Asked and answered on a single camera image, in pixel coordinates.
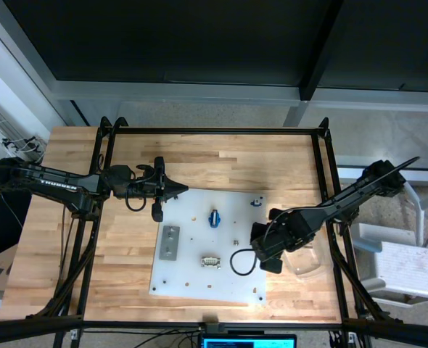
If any table-level camera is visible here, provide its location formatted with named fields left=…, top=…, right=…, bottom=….
left=199, top=314, right=229, bottom=333

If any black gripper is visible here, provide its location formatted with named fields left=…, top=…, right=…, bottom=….
left=249, top=220, right=292, bottom=276
left=137, top=157, right=189, bottom=223

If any grey metal plate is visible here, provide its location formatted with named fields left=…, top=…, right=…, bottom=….
left=158, top=225, right=181, bottom=261

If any grey connector base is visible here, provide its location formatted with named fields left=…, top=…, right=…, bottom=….
left=201, top=255, right=222, bottom=270

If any white step stool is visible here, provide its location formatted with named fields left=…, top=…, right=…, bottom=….
left=351, top=221, right=428, bottom=309

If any black metal frame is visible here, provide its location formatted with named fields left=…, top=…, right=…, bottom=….
left=0, top=115, right=428, bottom=348

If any laptop screen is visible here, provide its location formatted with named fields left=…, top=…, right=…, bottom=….
left=198, top=333, right=297, bottom=348

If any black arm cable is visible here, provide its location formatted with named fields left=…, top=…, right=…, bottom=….
left=229, top=248, right=258, bottom=276
left=125, top=194, right=147, bottom=212

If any white plastic board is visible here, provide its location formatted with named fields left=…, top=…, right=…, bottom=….
left=147, top=187, right=268, bottom=307

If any clear plastic tub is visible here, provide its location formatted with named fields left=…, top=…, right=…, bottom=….
left=281, top=241, right=327, bottom=282

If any power strip with cables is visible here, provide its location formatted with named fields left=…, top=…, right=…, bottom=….
left=0, top=136, right=46, bottom=162

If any blue clamp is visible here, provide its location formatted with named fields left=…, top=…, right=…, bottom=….
left=206, top=208, right=222, bottom=229

